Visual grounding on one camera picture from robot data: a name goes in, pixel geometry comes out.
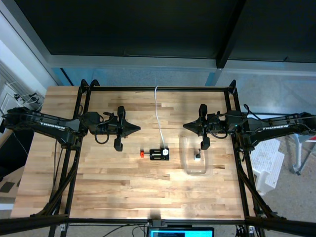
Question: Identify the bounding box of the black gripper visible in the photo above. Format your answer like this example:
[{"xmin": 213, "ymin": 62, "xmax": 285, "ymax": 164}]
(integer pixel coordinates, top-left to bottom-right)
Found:
[
  {"xmin": 98, "ymin": 106, "xmax": 141, "ymax": 152},
  {"xmin": 183, "ymin": 104, "xmax": 227, "ymax": 151}
]

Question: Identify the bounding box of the black vise clamp red knob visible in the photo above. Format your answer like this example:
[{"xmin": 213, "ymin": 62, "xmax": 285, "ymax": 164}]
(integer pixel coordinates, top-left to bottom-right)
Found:
[{"xmin": 140, "ymin": 148, "xmax": 170, "ymax": 161}]

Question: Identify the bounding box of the clear plastic tub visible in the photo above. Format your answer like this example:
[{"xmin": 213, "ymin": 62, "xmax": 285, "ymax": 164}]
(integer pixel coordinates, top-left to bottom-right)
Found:
[{"xmin": 181, "ymin": 137, "xmax": 213, "ymax": 176}]

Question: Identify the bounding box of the white step stool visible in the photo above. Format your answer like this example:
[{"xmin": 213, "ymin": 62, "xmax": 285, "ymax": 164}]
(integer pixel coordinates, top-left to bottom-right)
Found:
[{"xmin": 249, "ymin": 139, "xmax": 281, "ymax": 197}]

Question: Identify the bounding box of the grey metal stand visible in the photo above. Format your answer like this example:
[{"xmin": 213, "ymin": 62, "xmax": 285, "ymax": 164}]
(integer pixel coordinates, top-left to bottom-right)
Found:
[{"xmin": 289, "ymin": 133, "xmax": 316, "ymax": 176}]

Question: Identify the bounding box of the blue laptop screen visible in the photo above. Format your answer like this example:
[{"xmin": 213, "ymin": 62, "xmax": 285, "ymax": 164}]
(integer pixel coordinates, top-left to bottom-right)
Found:
[{"xmin": 148, "ymin": 227, "xmax": 215, "ymax": 237}]

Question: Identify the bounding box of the brown cardboard box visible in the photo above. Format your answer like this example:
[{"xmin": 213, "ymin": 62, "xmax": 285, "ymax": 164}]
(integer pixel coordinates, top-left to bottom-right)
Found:
[{"xmin": 0, "ymin": 164, "xmax": 25, "ymax": 211}]

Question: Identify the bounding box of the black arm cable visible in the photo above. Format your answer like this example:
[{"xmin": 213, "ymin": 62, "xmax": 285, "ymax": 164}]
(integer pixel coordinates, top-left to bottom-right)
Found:
[{"xmin": 94, "ymin": 112, "xmax": 117, "ymax": 145}]

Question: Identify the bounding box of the white receptacle cable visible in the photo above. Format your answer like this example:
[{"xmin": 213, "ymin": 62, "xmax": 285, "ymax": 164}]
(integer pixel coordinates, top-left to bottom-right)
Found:
[{"xmin": 154, "ymin": 85, "xmax": 169, "ymax": 150}]

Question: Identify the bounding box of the black aluminium frame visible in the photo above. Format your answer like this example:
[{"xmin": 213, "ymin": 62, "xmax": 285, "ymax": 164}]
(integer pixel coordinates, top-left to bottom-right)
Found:
[{"xmin": 0, "ymin": 79, "xmax": 316, "ymax": 237}]

